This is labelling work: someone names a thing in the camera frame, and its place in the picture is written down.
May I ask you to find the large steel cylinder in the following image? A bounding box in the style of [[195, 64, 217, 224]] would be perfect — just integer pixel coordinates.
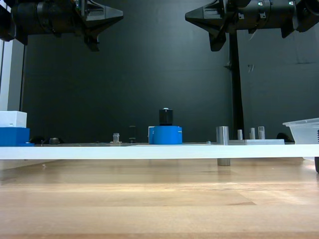
[[216, 125, 231, 166]]

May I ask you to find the clear plastic container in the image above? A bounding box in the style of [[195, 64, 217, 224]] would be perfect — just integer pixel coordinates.
[[282, 118, 319, 161]]

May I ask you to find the black square block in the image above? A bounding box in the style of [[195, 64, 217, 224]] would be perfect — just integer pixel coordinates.
[[159, 109, 174, 126]]

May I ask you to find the blue round holder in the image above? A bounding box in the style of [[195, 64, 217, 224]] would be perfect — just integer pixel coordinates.
[[149, 125, 183, 145]]

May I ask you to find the white box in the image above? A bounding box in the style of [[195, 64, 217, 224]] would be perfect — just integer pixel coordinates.
[[0, 110, 28, 129]]

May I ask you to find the black round knob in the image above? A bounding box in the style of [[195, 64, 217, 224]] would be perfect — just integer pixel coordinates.
[[29, 136, 46, 145]]

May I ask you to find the black rounded foot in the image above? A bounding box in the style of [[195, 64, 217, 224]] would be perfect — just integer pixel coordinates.
[[276, 132, 295, 144]]

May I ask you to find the white board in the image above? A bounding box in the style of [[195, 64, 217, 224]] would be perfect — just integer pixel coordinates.
[[0, 142, 319, 160]]

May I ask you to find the blue block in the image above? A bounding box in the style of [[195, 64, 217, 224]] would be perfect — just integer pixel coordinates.
[[0, 126, 35, 147]]

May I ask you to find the white frame post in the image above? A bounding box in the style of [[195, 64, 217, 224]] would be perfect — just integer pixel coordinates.
[[0, 39, 13, 112]]

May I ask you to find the grey base plate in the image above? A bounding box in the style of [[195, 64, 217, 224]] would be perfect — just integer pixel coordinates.
[[228, 139, 285, 146]]

